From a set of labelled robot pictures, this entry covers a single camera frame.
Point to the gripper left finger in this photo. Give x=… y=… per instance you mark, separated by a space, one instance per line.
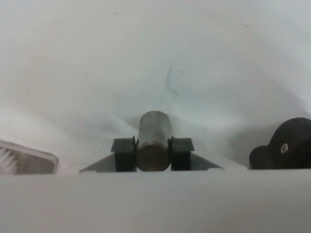
x=122 y=155

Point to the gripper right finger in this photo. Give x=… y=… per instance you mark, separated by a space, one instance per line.
x=181 y=155

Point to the thick metal round peg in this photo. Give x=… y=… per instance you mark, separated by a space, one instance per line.
x=153 y=145

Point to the white task board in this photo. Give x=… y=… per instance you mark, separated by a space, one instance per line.
x=97 y=60

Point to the black D-SUB plug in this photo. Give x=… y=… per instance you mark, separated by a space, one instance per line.
x=291 y=145

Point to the white small gear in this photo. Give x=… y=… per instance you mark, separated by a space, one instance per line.
x=7 y=160

